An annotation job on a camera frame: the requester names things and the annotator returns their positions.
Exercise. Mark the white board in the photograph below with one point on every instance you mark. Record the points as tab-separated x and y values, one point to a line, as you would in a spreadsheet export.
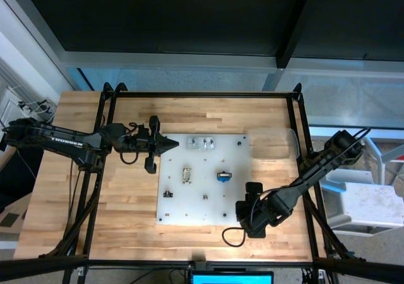
205	170

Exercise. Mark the screen with blue edge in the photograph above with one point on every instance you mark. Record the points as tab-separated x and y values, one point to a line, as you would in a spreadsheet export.
230	279

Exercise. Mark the blue connector mount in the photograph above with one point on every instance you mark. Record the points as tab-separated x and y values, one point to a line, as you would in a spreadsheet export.
224	180

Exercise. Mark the clear acrylic bar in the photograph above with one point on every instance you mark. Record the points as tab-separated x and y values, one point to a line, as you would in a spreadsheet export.
201	145

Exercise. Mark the black table-level camera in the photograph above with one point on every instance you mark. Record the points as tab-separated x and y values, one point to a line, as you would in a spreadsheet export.
199	262

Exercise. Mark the grey connector housing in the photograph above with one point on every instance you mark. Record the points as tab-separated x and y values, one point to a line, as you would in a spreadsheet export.
187	175

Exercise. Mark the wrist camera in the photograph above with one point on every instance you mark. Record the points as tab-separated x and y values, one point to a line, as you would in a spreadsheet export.
243	213
142	132

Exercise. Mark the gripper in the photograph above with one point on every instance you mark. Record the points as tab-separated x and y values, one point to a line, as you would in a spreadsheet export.
155	145
260	214

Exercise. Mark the white plastic stool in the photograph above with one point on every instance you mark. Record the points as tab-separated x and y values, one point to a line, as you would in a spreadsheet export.
369	202

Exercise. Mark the black metal frame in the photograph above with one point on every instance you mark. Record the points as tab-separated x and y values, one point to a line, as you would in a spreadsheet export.
205	94

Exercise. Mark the black wall post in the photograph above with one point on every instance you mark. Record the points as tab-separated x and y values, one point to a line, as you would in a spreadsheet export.
293	25

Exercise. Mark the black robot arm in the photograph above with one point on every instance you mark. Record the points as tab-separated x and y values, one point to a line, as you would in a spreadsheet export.
303	180
66	142

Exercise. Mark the clear plastic container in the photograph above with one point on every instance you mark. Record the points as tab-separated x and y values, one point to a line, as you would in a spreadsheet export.
271	145

